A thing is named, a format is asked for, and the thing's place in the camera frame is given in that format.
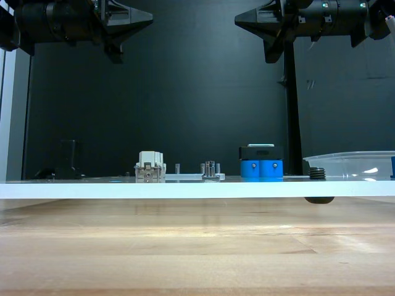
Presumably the black frame bracket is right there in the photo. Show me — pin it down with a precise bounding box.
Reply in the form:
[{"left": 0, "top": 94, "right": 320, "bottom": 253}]
[{"left": 33, "top": 139, "right": 87, "bottom": 179}]

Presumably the blue connector mount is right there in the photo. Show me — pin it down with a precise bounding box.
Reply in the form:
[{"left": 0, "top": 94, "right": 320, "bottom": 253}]
[{"left": 240, "top": 158, "right": 284, "bottom": 179}]

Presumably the white board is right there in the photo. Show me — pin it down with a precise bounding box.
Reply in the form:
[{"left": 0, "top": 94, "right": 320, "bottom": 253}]
[{"left": 0, "top": 176, "right": 395, "bottom": 200}]

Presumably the black rubber foot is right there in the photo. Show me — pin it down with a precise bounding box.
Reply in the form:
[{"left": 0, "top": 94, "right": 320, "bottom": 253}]
[{"left": 304, "top": 197, "right": 336, "bottom": 205}]

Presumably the silver metal connector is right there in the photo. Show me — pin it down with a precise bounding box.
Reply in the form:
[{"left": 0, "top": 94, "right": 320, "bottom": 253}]
[{"left": 201, "top": 160, "right": 222, "bottom": 183}]

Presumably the clear plastic tub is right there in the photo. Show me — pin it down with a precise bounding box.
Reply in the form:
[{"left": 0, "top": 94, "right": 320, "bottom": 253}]
[{"left": 302, "top": 150, "right": 395, "bottom": 179}]

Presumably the clear acrylic bar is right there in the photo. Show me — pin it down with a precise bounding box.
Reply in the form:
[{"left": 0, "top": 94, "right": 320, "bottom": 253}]
[{"left": 165, "top": 173, "right": 226, "bottom": 183}]

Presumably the black frame post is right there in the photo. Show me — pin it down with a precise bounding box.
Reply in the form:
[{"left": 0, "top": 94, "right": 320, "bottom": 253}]
[{"left": 277, "top": 39, "right": 305, "bottom": 175}]

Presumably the white and metal connector housing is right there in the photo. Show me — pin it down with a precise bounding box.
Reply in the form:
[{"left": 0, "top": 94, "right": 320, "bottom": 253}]
[{"left": 133, "top": 150, "right": 167, "bottom": 183}]

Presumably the black block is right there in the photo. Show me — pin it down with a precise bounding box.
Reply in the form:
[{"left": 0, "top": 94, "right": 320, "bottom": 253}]
[{"left": 239, "top": 145, "right": 284, "bottom": 162}]

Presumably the black threaded knob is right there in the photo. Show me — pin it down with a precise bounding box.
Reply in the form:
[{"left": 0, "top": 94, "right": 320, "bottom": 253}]
[{"left": 308, "top": 167, "right": 327, "bottom": 181}]

